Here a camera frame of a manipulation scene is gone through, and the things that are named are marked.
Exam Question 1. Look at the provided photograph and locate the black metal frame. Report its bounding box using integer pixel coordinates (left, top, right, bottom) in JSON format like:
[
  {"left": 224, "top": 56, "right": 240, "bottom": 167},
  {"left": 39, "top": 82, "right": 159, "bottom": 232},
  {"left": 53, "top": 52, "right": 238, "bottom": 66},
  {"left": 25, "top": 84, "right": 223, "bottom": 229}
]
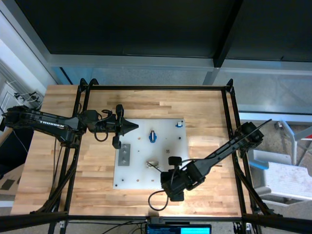
[{"left": 0, "top": 78, "right": 312, "bottom": 234}]

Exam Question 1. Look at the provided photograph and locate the white board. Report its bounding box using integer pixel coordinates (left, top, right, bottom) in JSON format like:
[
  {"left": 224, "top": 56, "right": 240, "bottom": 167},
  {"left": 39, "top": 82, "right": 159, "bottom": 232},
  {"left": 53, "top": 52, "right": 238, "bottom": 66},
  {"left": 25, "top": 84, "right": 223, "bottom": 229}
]
[{"left": 112, "top": 118, "right": 191, "bottom": 190}]

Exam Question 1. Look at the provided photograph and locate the beige multi-pin connector housing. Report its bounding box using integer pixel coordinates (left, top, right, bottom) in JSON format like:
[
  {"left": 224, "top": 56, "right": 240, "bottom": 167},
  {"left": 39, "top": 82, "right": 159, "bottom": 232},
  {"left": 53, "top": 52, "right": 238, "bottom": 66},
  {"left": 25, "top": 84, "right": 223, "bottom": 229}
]
[{"left": 145, "top": 160, "right": 160, "bottom": 170}]

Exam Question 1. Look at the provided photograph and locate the tangled cable bundle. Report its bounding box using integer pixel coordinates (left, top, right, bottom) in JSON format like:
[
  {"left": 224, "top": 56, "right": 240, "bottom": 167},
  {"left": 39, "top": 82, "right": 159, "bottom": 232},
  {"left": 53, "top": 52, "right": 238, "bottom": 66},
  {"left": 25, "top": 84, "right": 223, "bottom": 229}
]
[{"left": 13, "top": 90, "right": 42, "bottom": 104}]

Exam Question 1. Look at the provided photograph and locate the white step stool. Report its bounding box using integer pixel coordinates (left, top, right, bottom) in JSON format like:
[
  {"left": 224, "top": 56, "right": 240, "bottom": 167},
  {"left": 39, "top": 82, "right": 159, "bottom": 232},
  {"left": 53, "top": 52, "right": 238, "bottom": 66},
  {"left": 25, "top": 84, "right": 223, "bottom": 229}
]
[{"left": 253, "top": 160, "right": 312, "bottom": 208}]

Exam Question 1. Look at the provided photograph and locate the grey metal plate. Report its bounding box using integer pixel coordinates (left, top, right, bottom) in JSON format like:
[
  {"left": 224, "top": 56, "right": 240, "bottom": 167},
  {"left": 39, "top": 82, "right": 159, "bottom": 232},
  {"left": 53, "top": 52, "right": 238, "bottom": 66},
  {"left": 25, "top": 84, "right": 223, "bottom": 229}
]
[{"left": 117, "top": 143, "right": 131, "bottom": 167}]

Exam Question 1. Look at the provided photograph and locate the grey camera block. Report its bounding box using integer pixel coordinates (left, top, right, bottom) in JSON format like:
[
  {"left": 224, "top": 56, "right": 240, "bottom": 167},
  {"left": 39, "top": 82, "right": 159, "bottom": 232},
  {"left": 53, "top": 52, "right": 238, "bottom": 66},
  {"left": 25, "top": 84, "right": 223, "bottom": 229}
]
[{"left": 148, "top": 212, "right": 163, "bottom": 224}]

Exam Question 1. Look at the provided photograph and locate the screen with blue edge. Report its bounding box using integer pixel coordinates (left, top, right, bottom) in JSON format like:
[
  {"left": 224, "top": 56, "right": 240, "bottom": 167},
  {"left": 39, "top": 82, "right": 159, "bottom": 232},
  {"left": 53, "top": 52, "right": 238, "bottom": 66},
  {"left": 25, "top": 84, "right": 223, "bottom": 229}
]
[{"left": 145, "top": 224, "right": 212, "bottom": 234}]

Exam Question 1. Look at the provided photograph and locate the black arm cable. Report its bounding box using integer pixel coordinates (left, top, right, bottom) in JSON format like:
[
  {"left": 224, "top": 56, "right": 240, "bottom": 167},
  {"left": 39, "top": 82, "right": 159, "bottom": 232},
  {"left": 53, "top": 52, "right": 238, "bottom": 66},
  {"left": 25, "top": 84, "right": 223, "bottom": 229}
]
[
  {"left": 94, "top": 109, "right": 113, "bottom": 142},
  {"left": 148, "top": 159, "right": 195, "bottom": 212}
]

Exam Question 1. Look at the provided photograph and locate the white metal chair frame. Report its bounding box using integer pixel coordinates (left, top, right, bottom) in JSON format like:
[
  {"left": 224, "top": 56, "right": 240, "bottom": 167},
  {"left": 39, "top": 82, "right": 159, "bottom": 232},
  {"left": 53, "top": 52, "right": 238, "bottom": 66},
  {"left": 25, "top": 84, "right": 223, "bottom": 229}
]
[{"left": 275, "top": 120, "right": 312, "bottom": 166}]

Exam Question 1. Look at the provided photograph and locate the cardboard box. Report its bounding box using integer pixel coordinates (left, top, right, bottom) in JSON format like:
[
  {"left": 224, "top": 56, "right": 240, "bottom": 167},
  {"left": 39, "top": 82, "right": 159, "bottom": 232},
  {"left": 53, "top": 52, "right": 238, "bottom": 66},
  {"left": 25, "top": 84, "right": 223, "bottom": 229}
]
[{"left": 0, "top": 163, "right": 25, "bottom": 195}]

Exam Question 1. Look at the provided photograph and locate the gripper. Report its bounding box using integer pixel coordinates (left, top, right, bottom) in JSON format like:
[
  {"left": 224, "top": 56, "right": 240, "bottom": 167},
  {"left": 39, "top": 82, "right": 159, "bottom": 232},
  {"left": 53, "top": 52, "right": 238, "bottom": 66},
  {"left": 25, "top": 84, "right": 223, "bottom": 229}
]
[
  {"left": 106, "top": 104, "right": 139, "bottom": 149},
  {"left": 160, "top": 156, "right": 192, "bottom": 202}
]

